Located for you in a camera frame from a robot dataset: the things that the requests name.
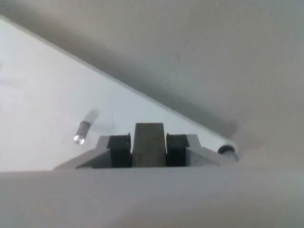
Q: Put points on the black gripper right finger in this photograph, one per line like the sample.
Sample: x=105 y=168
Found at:
x=175 y=149

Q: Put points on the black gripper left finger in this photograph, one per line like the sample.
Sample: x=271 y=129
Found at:
x=118 y=152

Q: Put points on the metal square peg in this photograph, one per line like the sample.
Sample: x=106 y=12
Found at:
x=149 y=145

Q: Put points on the thin metal round peg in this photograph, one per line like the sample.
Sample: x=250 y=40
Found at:
x=82 y=134

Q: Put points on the grey marker ball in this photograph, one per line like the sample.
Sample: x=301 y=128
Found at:
x=228 y=152

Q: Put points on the white task board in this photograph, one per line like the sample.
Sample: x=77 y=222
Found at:
x=47 y=83

